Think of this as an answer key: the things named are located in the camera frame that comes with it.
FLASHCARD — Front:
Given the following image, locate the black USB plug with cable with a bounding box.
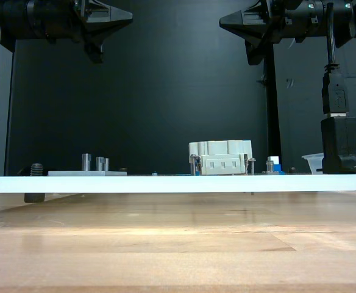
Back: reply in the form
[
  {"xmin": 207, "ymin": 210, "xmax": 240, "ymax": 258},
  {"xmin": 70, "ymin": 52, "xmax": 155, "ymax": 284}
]
[{"xmin": 321, "ymin": 0, "xmax": 349, "ymax": 118}]

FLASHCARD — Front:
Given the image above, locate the beige multi-pin connector housing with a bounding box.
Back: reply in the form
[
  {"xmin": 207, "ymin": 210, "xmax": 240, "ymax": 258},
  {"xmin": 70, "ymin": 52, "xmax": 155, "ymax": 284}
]
[{"xmin": 188, "ymin": 139, "xmax": 257, "ymax": 176}]

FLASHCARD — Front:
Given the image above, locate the black USB socket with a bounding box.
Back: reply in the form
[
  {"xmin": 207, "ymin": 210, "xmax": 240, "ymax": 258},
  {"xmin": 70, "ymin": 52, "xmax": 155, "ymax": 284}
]
[{"xmin": 316, "ymin": 116, "xmax": 356, "ymax": 174}]

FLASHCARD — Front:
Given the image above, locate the blue and white connector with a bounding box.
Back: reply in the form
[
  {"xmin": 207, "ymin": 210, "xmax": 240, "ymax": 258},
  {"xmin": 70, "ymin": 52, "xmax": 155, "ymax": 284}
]
[{"xmin": 267, "ymin": 156, "xmax": 285, "ymax": 176}]

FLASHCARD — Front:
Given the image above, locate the grey metal plate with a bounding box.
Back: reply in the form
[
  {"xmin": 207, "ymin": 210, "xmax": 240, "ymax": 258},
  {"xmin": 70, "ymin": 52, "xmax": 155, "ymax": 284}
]
[{"xmin": 48, "ymin": 170, "xmax": 127, "ymax": 177}]

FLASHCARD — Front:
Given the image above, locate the small metal standoff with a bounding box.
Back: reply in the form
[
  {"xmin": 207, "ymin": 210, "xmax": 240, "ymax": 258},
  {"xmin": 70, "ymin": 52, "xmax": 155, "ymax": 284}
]
[{"xmin": 263, "ymin": 157, "xmax": 274, "ymax": 176}]

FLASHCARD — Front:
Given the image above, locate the black threaded bolt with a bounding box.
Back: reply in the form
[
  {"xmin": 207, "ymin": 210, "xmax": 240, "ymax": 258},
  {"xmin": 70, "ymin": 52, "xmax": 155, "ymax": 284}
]
[{"xmin": 24, "ymin": 162, "xmax": 46, "ymax": 203}]

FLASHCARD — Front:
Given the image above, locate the clear plastic tub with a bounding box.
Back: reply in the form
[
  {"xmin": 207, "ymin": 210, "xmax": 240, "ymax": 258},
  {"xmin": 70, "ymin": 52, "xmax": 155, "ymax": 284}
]
[{"xmin": 301, "ymin": 146, "xmax": 356, "ymax": 175}]

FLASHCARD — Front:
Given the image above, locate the white task board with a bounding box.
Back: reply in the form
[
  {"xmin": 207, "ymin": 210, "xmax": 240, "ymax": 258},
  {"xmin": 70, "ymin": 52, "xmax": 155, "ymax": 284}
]
[{"xmin": 0, "ymin": 175, "xmax": 356, "ymax": 194}]

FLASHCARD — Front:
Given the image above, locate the black wall post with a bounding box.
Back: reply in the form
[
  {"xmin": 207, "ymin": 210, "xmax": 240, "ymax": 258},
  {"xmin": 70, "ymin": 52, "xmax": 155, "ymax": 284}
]
[{"xmin": 257, "ymin": 42, "xmax": 282, "ymax": 173}]

